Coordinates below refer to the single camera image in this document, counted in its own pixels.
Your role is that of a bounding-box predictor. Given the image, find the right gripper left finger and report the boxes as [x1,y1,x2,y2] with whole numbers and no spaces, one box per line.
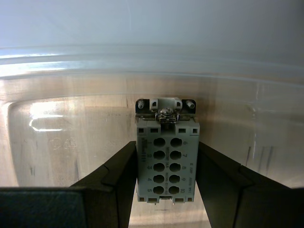
[68,141,137,228]

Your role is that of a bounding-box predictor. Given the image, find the clear plastic tub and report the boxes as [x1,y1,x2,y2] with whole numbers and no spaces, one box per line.
[0,42,304,228]

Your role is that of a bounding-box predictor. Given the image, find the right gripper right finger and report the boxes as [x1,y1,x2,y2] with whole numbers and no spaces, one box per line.
[197,142,295,228]

